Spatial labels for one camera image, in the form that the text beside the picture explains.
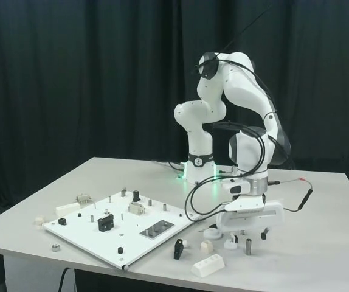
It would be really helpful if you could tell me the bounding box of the white camera mounting plate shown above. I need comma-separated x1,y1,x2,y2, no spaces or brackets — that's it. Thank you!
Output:
224,194,267,214

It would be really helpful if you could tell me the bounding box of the black looped camera cable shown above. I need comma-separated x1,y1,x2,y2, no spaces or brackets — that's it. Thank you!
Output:
184,178,239,223

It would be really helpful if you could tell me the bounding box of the beige waterproof plug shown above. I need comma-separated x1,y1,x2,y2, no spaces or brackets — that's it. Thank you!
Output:
75,194,94,205

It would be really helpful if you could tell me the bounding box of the white medium gear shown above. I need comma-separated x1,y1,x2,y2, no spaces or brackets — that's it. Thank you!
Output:
223,235,240,251

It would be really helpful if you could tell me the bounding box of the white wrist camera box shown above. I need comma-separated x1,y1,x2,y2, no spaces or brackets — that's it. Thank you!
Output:
227,181,249,196

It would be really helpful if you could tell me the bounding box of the black curtain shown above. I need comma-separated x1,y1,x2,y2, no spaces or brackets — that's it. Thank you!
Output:
0,0,349,201

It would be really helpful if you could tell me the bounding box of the white large gear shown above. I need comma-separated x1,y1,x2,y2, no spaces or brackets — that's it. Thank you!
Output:
203,229,223,243

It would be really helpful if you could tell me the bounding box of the black hanging cable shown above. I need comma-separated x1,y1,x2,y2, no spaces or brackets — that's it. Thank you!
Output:
60,266,74,292

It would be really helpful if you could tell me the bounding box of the black overhead cable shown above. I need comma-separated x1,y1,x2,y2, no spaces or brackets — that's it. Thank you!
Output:
218,0,269,57

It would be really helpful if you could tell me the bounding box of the black base cable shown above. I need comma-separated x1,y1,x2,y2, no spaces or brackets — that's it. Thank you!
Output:
167,160,185,172

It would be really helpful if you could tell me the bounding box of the black D-SUB plug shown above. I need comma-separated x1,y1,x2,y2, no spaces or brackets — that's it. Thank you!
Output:
173,238,185,261

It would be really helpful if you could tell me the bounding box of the long white peg holder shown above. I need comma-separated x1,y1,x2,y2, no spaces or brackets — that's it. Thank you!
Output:
191,255,226,278
55,203,81,216

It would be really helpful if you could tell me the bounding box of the white task board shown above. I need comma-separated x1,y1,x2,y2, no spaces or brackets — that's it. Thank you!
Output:
42,187,200,271

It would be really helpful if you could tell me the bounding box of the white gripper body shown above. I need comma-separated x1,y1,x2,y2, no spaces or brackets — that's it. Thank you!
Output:
216,200,285,230

